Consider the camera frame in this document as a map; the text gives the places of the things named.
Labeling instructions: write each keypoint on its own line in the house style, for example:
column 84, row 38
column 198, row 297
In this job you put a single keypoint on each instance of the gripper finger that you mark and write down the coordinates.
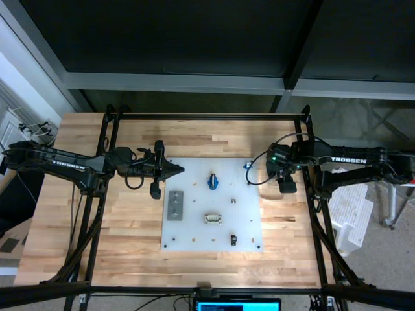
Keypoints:
column 173, row 172
column 173, row 166

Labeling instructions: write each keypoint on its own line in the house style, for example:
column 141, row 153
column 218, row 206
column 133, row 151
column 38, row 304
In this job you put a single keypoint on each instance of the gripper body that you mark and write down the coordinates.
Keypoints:
column 288, row 188
column 158, row 168

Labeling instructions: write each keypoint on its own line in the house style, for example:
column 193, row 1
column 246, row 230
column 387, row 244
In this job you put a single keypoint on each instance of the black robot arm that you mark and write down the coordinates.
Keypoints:
column 65, row 162
column 350, row 158

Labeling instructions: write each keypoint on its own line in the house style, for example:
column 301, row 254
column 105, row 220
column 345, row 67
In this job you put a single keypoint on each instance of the grey metal plate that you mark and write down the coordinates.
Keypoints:
column 175, row 206

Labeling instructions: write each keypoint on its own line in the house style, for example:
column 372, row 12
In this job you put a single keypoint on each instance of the blue clamp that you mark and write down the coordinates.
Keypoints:
column 212, row 182

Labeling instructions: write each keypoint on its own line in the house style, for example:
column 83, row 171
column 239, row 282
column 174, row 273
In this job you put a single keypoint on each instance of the small blue white connector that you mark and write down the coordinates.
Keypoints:
column 247, row 166

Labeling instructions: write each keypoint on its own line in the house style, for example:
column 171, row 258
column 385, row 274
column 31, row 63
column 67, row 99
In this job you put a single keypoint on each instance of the white task board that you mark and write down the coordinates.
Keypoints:
column 220, row 207

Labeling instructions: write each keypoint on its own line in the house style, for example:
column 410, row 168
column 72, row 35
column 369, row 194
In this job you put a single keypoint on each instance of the grey-white connector housing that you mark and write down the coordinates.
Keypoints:
column 213, row 219

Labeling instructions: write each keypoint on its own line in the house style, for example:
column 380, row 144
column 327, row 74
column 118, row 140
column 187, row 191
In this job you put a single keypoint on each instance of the white plastic step stool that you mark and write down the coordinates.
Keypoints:
column 351, row 220

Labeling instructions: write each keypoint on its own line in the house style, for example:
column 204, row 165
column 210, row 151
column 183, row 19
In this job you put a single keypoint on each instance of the black plug block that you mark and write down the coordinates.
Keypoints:
column 233, row 239

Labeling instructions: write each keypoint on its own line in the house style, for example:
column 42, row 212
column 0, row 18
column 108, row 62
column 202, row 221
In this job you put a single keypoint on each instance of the grey metal beam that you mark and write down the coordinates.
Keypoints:
column 194, row 82

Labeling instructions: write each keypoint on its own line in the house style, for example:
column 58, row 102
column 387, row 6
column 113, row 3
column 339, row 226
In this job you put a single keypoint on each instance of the grey metal stand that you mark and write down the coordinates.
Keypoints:
column 393, row 207

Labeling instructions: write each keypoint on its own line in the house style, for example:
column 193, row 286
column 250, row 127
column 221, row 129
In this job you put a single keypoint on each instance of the blue-lit laptop screen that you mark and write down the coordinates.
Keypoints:
column 236, row 306

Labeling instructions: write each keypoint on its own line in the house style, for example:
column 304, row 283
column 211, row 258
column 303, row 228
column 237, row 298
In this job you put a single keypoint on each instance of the black metal frame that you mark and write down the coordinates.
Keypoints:
column 207, row 115

